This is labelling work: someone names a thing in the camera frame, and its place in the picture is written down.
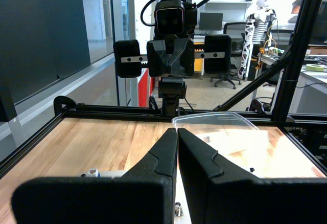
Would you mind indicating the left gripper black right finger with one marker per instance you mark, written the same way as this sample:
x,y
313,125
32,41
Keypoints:
x,y
255,201

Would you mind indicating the yellow cabinet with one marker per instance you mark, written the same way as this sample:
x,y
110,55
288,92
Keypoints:
x,y
198,65

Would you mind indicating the black office chair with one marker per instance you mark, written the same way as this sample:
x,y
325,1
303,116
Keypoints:
x,y
226,77

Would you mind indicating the green tape roll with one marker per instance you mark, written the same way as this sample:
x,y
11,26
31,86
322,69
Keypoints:
x,y
315,68

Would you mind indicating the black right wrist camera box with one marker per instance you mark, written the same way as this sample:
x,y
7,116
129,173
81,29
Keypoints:
x,y
169,19

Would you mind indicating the small metal socket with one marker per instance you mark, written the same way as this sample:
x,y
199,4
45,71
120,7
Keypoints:
x,y
178,208

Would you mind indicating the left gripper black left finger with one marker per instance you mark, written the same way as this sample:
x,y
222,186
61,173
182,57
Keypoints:
x,y
102,201

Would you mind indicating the white mounting board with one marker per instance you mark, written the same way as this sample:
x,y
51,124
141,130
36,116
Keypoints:
x,y
182,193

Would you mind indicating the clear plastic tub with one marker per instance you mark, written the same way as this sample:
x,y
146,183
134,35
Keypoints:
x,y
204,121

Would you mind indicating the red panel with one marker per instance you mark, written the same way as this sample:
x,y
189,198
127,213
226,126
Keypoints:
x,y
144,88

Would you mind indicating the small blue white connector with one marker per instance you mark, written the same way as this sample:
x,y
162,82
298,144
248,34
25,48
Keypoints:
x,y
92,172

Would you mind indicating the dark computer monitor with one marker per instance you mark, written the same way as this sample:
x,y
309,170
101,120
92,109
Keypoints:
x,y
210,22

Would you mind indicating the white lattice robot figure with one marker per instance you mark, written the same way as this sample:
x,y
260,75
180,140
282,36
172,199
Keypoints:
x,y
249,45

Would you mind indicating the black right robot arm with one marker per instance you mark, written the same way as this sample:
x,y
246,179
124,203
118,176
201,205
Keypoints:
x,y
172,92

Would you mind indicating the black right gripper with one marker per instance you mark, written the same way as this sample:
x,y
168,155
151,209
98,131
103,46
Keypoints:
x,y
217,55

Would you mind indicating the white desk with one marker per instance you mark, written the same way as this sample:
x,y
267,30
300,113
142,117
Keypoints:
x,y
314,80

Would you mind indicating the black aluminium frame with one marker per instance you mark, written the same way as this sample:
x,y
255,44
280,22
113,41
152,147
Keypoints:
x,y
293,80

